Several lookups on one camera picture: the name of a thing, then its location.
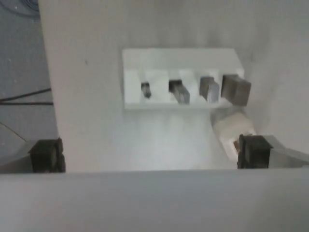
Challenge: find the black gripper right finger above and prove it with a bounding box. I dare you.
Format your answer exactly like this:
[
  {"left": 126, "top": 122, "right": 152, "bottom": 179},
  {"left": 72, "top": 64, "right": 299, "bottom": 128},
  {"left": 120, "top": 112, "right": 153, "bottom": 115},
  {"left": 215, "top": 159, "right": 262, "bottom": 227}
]
[{"left": 237, "top": 134, "right": 303, "bottom": 170}]

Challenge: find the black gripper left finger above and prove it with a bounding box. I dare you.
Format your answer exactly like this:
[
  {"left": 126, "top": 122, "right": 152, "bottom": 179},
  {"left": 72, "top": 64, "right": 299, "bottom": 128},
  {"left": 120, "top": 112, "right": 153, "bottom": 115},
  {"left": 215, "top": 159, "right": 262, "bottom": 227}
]
[{"left": 1, "top": 137, "right": 67, "bottom": 174}]

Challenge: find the white Ethernet plug holder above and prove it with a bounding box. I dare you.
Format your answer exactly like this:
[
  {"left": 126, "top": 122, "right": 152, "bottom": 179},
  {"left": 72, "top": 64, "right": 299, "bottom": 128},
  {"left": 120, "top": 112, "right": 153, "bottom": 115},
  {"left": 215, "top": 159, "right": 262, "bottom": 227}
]
[{"left": 210, "top": 108, "right": 255, "bottom": 140}]

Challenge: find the large metal square peg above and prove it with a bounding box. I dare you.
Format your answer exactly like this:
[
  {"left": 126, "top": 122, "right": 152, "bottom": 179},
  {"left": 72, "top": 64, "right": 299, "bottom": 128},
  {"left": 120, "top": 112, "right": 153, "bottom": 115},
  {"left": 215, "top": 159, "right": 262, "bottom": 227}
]
[{"left": 221, "top": 74, "right": 252, "bottom": 108}]

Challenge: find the medium metal square peg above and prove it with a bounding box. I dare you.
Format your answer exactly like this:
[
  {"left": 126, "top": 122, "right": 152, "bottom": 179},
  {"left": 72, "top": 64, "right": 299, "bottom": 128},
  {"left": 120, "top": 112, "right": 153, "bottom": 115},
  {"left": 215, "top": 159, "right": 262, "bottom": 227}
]
[{"left": 199, "top": 76, "right": 220, "bottom": 103}]

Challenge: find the small metal square peg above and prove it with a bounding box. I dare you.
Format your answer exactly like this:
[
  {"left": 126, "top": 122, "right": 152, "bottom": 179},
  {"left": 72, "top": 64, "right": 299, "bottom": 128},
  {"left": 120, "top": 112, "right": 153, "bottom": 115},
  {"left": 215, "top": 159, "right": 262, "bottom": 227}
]
[{"left": 168, "top": 79, "right": 190, "bottom": 105}]

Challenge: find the thin metal square peg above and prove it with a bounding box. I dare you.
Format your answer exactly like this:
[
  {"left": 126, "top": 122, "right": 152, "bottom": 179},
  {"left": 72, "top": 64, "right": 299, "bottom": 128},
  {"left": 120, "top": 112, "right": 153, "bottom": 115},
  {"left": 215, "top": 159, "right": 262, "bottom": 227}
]
[{"left": 140, "top": 82, "right": 152, "bottom": 99}]

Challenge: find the white square peg holder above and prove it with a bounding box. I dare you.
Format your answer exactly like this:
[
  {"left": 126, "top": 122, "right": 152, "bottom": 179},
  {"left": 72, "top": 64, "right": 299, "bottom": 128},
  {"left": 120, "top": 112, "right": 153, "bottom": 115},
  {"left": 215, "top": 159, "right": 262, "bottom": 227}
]
[{"left": 121, "top": 47, "right": 245, "bottom": 112}]

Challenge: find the black floor cable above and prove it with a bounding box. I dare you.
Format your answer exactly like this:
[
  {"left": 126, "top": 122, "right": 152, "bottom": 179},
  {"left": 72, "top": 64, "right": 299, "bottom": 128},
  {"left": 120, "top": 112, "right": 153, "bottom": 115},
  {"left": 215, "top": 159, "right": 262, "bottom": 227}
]
[{"left": 0, "top": 87, "right": 52, "bottom": 102}]

